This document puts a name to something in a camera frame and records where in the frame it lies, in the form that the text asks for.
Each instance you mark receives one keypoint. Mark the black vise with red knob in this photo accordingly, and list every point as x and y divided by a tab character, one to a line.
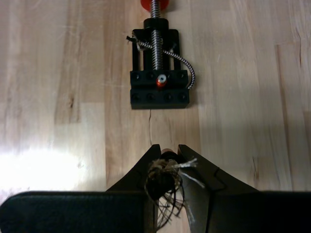
160	100

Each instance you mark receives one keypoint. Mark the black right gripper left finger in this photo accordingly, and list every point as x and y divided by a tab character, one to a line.
73	213

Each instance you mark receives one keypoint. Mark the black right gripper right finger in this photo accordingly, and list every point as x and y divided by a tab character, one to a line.
255	213

